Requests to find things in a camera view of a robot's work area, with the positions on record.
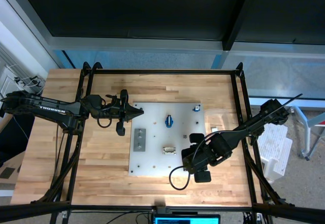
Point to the small blue white connector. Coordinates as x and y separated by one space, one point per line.
194 109

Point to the clear plastic tub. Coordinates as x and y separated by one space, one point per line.
221 117

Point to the black table frame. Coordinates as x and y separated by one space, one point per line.
35 208

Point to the large blue connector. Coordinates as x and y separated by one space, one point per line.
169 125

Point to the small white frame bracket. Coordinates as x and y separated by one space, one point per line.
64 214
259 217

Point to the beige multi-pin connector housing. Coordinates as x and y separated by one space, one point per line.
169 151

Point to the grey metal plate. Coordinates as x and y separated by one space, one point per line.
135 142

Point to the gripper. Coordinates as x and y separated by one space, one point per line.
124 112
202 177

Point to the white task board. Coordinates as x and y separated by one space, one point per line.
152 155

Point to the grey metal tube frame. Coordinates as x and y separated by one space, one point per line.
308 137

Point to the black table camera mount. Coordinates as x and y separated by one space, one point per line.
160 210

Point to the blue-edged screen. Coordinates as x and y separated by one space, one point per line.
185 220

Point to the small pale connector part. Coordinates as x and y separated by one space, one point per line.
215 129

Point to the black wall post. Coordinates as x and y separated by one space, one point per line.
234 26

